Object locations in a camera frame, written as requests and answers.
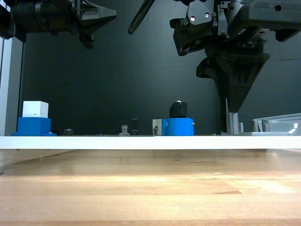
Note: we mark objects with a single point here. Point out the silver metal cylinder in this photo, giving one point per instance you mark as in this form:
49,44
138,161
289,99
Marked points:
232,122

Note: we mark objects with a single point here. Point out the blue round mount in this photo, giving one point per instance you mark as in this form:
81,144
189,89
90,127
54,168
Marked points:
179,127

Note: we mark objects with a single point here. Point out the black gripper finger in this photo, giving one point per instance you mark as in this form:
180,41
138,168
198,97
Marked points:
207,69
240,75
105,13
96,24

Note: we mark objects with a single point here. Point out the black clamp block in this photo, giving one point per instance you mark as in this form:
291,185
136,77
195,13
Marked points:
177,110

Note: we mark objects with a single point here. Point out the grey peg holder plate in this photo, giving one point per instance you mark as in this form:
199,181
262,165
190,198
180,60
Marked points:
258,134

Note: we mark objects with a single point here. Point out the beige connector housing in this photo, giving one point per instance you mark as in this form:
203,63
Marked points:
158,126

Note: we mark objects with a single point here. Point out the blue square mount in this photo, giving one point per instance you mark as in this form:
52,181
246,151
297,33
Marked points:
33,127

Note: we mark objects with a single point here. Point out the white taskboard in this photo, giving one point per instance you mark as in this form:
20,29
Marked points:
150,142

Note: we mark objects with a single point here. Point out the clear plastic tub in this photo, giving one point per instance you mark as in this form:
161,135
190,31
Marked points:
277,124

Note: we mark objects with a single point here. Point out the white square block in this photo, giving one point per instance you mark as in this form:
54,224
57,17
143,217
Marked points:
35,109

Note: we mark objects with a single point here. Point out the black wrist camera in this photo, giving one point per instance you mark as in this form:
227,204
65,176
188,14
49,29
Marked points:
188,40

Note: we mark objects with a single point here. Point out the black ribbed knob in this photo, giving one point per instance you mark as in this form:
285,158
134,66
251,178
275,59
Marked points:
68,132

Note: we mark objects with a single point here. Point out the small clear connector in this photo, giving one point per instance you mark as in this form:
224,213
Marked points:
124,130

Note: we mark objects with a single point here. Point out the black table frame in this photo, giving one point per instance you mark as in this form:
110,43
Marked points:
222,120

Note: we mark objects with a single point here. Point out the black socket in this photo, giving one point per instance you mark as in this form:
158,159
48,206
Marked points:
135,126

